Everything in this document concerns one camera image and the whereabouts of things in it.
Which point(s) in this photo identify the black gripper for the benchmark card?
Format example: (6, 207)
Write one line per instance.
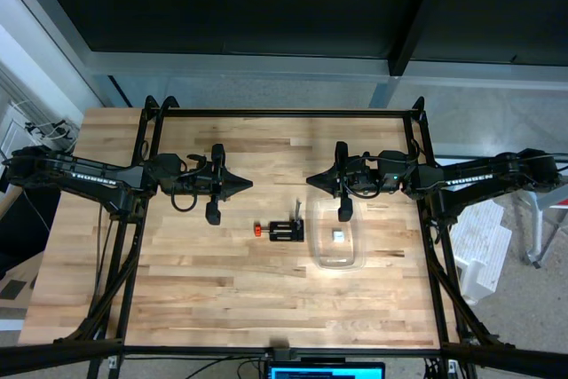
(213, 183)
(355, 179)

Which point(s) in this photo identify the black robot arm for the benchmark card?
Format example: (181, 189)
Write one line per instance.
(89, 175)
(470, 181)

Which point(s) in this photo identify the small white block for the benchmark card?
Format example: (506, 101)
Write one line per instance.
(338, 235)

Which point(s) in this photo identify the clear plastic tub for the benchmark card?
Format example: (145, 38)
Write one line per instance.
(319, 237)

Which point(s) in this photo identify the black vise with orange knob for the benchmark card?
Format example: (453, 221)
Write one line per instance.
(284, 231)

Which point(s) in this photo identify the white foam block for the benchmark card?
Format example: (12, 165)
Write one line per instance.
(479, 241)

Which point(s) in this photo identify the laptop screen with blue edge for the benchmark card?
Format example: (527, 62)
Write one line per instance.
(324, 372)

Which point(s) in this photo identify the grey metal chair legs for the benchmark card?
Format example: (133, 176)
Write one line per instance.
(535, 228)

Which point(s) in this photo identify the brown cardboard box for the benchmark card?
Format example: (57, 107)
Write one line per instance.
(22, 268)

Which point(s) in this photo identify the red and white panel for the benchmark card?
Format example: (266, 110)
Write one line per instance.
(560, 201)

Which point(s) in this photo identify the black metal frame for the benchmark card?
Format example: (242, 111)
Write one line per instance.
(284, 112)

